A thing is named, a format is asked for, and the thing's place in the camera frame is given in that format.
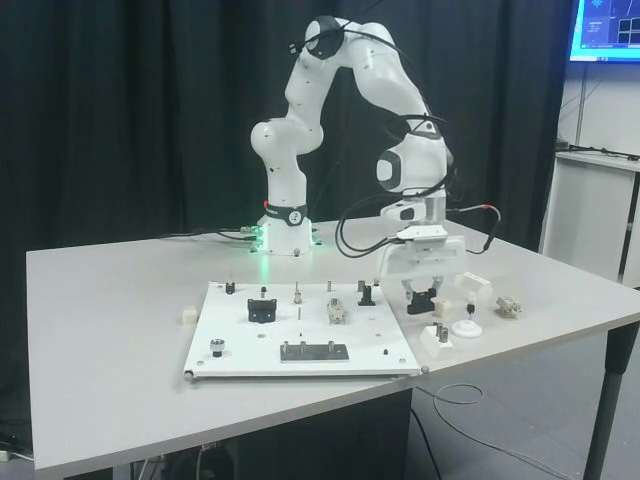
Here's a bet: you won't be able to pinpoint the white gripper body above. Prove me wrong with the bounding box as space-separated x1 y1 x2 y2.
376 236 470 297

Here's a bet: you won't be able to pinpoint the large white holder block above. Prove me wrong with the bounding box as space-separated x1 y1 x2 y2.
458 271 495 302

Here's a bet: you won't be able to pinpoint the white gear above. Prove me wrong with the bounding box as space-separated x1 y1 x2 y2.
451 321 484 340

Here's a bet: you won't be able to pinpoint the white peg holder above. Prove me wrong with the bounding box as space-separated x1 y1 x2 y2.
420 323 457 359

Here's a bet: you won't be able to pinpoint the beige metal connector plug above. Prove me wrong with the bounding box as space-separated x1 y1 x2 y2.
494 295 524 318

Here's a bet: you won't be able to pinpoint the white task board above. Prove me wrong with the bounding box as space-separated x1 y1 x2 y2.
182 279 421 385

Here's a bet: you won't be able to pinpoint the white cabinet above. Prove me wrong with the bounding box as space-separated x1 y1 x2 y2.
537 148 640 292

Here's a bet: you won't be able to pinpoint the dark table leg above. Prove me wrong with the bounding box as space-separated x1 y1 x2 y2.
582 319 632 480

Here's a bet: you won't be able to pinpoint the blue screen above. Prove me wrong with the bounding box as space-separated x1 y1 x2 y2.
567 0 640 64

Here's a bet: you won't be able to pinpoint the black curtains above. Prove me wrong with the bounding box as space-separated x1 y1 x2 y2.
0 0 571 449

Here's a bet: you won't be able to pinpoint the thin black rod on wire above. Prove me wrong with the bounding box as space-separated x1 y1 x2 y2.
449 201 504 255

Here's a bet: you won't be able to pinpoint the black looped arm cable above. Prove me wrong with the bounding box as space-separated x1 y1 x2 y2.
335 192 417 260

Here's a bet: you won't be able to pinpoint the thin grey cable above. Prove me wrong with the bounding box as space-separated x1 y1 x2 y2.
430 383 507 454

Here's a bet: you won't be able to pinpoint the black cables at arm foot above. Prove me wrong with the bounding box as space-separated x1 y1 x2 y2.
164 225 262 244

